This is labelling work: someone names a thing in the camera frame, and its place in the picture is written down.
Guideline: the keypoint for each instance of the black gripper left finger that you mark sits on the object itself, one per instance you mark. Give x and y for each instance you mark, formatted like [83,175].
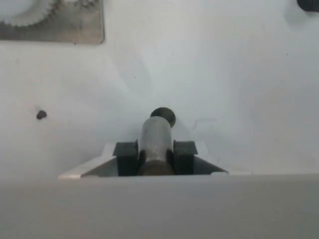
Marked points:
[127,156]

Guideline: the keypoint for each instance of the black plug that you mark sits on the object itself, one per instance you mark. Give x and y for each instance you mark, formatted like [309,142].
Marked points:
[309,4]

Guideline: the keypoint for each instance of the white task board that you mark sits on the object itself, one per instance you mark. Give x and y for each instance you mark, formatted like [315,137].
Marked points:
[174,74]

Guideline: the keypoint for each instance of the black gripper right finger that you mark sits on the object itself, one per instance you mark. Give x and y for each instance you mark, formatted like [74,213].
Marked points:
[183,159]

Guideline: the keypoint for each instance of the metal round peg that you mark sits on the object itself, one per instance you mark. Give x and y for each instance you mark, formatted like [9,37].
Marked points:
[156,142]

